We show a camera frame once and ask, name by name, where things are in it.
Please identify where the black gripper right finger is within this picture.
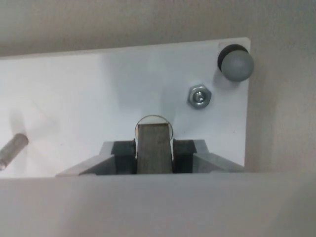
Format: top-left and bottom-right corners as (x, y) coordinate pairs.
(172, 138), (245, 175)

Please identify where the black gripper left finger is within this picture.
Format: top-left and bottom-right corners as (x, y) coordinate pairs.
(55, 139), (137, 177)

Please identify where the metal square peg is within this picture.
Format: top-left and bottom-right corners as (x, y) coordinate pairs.
(134, 122), (174, 175)

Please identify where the thin metal round peg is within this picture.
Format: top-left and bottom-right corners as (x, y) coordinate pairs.
(0, 133), (29, 171)

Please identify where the small metal board nut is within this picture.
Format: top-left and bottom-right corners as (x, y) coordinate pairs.
(185, 83), (213, 110)

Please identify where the white task board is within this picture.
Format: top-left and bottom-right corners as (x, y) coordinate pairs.
(0, 37), (252, 179)

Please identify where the grey marker ball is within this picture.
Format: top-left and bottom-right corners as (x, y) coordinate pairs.
(216, 43), (255, 82)

